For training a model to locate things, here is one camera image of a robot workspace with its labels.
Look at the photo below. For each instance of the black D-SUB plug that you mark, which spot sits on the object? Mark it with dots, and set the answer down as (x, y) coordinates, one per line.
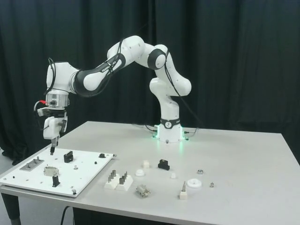
(163, 165)

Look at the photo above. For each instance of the white round peg holder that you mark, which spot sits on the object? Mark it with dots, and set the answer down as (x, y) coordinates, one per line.
(110, 185)

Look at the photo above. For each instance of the black USB plug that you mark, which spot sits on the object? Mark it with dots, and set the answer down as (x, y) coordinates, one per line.
(52, 151)

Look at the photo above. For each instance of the white medium gear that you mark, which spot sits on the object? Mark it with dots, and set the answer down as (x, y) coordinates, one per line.
(140, 173)

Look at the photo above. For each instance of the grey waterproof plug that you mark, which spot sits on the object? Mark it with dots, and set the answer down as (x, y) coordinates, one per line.
(142, 189)

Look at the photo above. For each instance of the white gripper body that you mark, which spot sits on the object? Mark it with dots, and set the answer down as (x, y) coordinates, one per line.
(51, 128)

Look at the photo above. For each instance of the white Ethernet plug holder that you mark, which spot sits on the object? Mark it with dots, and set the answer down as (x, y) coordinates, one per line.
(183, 194)

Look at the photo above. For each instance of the white square peg holder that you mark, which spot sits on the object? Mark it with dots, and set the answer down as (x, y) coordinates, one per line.
(125, 187)

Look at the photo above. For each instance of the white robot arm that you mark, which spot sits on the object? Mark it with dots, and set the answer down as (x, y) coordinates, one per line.
(168, 110)

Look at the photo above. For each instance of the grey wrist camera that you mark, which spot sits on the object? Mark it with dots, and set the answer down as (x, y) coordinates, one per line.
(63, 125)

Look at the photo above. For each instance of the small white sensor box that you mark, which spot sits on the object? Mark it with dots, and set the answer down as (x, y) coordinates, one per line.
(42, 112)

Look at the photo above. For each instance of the black curtain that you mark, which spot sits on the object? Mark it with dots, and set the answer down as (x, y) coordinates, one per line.
(234, 58)

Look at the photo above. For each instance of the white square plug holder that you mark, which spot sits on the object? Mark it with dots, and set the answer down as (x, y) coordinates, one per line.
(146, 163)

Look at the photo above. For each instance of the white task board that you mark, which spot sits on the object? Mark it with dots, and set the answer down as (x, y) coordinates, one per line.
(77, 173)

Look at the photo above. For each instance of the metal round peg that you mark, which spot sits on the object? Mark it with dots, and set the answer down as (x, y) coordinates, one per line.
(110, 177)
(115, 173)

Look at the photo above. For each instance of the grey Ethernet plug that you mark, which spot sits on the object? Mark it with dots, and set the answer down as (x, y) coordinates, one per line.
(184, 185)

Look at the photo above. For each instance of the metal bolt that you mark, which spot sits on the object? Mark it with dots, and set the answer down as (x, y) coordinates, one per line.
(212, 184)

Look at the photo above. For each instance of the black table leg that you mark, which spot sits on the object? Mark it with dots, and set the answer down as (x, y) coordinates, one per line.
(10, 206)

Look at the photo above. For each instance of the white small gear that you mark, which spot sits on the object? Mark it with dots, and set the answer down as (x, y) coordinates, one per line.
(173, 175)

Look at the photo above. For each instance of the white large gear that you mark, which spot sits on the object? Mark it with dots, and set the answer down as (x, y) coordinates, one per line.
(194, 183)

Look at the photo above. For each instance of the metal BNC plug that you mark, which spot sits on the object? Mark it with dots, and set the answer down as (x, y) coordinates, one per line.
(200, 171)

